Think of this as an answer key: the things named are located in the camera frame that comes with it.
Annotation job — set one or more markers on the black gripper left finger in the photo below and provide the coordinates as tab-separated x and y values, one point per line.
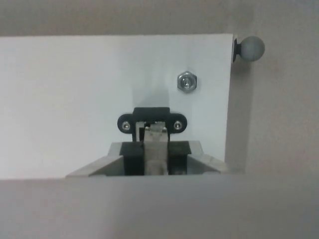
132	159

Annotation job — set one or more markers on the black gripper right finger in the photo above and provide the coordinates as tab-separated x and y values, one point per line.
178	159

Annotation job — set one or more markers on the white task board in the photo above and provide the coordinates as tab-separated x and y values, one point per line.
74	99

